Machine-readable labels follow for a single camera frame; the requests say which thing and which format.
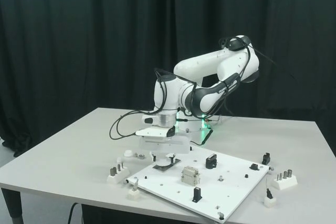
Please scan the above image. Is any black forearm cable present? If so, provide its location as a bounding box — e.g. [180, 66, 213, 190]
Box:
[192, 36, 253, 120]

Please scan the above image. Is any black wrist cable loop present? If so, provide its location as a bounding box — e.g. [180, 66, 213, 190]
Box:
[109, 68, 165, 141]

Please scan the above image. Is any black D-SUB plug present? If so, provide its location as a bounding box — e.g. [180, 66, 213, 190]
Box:
[205, 154, 218, 170]

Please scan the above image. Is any white three-peg holder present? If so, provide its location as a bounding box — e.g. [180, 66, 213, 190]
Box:
[271, 175, 299, 191]
[106, 168, 130, 183]

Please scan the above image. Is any white task board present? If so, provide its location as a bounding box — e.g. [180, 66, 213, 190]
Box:
[125, 152, 275, 221]

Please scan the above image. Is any tall black Ethernet plug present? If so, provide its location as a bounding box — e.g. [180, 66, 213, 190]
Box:
[193, 187, 203, 204]

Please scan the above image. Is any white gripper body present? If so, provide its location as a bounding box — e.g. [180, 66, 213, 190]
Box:
[138, 136, 191, 155]

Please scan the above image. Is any black USB plug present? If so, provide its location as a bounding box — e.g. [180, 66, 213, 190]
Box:
[260, 152, 272, 165]

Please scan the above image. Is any dark table leg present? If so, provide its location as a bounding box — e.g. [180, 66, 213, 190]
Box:
[1, 188, 22, 224]

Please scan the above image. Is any black plug with short cable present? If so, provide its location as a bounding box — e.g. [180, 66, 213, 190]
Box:
[265, 178, 273, 199]

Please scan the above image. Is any white large gear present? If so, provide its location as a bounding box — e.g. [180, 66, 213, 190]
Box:
[156, 156, 172, 168]

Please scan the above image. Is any small white plug holder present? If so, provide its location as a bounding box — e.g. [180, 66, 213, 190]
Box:
[127, 189, 143, 200]
[263, 196, 277, 208]

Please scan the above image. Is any black curtain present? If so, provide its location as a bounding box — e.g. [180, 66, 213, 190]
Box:
[0, 0, 336, 158]

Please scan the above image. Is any black floor cable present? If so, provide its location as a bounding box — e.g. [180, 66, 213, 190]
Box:
[68, 202, 80, 224]

